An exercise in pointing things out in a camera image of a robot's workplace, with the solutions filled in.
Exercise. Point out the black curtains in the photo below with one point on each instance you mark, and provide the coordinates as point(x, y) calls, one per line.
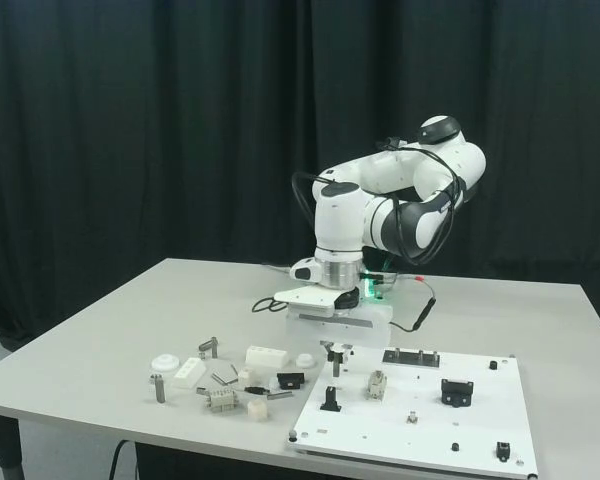
point(130, 125)

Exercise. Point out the small white peg holder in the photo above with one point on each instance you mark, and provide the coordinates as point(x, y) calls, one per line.
point(186, 374)

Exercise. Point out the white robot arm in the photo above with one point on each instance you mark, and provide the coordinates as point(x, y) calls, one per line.
point(340, 220)

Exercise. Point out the black table leg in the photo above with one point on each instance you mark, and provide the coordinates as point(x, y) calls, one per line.
point(2, 445)

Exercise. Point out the white large gear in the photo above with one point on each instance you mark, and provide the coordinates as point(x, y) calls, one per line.
point(165, 363)

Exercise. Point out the black Ethernet plug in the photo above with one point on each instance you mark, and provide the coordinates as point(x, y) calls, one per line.
point(254, 390)

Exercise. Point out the white cube holder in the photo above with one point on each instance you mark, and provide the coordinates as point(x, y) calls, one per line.
point(246, 376)
point(258, 410)

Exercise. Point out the white task board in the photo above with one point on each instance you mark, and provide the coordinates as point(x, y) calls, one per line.
point(420, 430)

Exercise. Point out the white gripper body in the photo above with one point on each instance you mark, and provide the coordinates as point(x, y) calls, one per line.
point(365, 327)

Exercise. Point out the white small gear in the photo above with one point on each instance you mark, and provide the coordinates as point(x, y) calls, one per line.
point(305, 360)

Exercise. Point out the long white peg holder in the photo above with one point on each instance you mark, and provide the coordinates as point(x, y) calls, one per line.
point(267, 356)

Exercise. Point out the thin black rod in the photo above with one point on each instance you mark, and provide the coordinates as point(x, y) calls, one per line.
point(426, 312)

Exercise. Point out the beige waterproof plug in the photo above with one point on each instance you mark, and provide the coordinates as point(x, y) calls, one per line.
point(217, 401)

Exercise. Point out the black USB plug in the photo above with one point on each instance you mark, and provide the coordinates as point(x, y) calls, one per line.
point(290, 381)

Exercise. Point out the metal bolt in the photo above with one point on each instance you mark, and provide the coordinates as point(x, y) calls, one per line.
point(158, 390)

